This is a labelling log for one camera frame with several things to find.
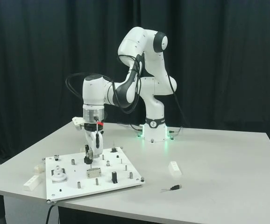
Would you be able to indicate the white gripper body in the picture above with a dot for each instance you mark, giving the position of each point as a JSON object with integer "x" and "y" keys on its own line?
{"x": 97, "y": 149}

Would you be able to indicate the black waterproof plug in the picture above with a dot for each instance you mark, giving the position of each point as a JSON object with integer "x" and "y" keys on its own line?
{"x": 87, "y": 160}

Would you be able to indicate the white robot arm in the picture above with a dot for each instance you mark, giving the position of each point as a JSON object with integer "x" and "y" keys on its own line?
{"x": 153, "y": 109}

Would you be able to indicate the white task board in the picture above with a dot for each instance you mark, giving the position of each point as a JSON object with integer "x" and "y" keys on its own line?
{"x": 90, "y": 186}

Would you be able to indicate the white medium gear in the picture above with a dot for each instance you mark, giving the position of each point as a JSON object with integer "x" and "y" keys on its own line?
{"x": 58, "y": 169}

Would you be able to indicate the white large gear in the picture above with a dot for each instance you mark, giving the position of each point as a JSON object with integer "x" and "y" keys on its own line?
{"x": 58, "y": 178}

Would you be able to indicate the long white holder block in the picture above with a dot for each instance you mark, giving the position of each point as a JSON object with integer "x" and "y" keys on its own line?
{"x": 32, "y": 183}

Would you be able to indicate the black USB plug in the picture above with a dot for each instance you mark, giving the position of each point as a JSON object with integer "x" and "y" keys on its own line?
{"x": 175, "y": 187}

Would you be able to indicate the black curtain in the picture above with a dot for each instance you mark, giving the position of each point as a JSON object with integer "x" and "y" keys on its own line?
{"x": 32, "y": 58}

